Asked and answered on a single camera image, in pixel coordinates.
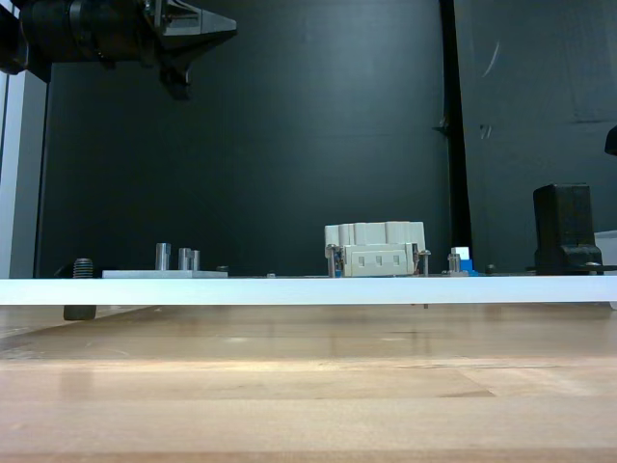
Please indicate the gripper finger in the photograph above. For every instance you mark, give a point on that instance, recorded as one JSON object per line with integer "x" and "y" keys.
{"x": 212, "y": 24}
{"x": 183, "y": 48}

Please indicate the black USB socket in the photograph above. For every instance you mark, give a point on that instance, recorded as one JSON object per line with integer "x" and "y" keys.
{"x": 564, "y": 222}

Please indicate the small grey connector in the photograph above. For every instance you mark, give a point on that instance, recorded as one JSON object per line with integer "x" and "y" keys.
{"x": 452, "y": 265}

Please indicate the beige multi-pin connector housing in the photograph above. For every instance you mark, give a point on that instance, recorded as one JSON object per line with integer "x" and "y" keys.
{"x": 376, "y": 241}

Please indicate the clear plastic tub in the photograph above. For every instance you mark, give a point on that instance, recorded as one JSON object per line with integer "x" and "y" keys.
{"x": 607, "y": 246}

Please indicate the black board screw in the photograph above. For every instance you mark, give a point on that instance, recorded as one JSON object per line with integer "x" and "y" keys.
{"x": 490, "y": 269}
{"x": 83, "y": 267}

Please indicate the grey metal plate with pegs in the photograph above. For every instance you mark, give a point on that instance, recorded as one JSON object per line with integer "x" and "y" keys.
{"x": 164, "y": 274}

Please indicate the white task board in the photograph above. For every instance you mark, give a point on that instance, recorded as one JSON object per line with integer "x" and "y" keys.
{"x": 308, "y": 291}

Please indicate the black vertical post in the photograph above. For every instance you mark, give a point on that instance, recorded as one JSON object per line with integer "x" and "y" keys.
{"x": 455, "y": 144}

